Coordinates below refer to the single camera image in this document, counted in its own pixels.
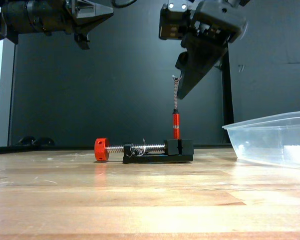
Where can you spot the black aluminium frame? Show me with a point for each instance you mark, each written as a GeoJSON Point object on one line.
{"type": "Point", "coordinates": [65, 148]}

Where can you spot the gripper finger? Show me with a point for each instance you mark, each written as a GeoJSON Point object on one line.
{"type": "Point", "coordinates": [94, 23]}
{"type": "Point", "coordinates": [102, 11]}
{"type": "Point", "coordinates": [184, 85]}
{"type": "Point", "coordinates": [204, 55]}

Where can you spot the black vertical post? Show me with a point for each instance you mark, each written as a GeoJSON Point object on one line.
{"type": "Point", "coordinates": [227, 112]}

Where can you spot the black clamp with red knob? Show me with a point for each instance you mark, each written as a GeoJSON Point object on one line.
{"type": "Point", "coordinates": [179, 150]}

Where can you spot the clear plastic tub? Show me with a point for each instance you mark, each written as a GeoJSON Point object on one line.
{"type": "Point", "coordinates": [264, 150]}

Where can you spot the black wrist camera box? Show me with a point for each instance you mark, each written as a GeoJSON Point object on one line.
{"type": "Point", "coordinates": [172, 20]}

